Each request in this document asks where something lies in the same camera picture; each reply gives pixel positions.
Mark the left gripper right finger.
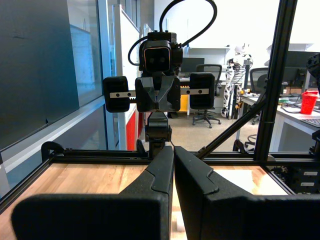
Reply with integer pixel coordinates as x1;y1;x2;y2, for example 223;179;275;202
174;146;320;240

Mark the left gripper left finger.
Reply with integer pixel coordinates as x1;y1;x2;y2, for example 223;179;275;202
11;146;175;240

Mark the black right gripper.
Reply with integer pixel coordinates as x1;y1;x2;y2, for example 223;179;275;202
103;72;216;113

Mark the yellow panel cabinet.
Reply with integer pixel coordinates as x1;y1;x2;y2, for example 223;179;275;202
179;94;190;113

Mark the red panel cabinet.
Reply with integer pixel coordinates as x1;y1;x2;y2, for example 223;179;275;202
126;109;144;151

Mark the black computer monitor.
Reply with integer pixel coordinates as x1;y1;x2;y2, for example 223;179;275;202
182;57;206;74

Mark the black office chair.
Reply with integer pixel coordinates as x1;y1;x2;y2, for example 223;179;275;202
234;67;270;151
191;63;224;129

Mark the black equipment with white labels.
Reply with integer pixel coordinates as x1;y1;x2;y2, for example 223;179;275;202
266;163;320;196

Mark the white black striped robot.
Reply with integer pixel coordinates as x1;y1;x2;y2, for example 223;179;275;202
221;44;254;119

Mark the white desk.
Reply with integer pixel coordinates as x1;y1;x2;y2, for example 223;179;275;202
239;96;320;153

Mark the red container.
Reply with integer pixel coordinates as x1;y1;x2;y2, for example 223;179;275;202
300;90;320;115

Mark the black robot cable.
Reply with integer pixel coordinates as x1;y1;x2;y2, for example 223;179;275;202
127;36;149;66
159;0;218;48

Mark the black curved frame bracket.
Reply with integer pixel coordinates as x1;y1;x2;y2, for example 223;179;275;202
41;141;66;161

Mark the black metal frame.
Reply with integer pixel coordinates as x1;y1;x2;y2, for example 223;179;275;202
0;0;320;213

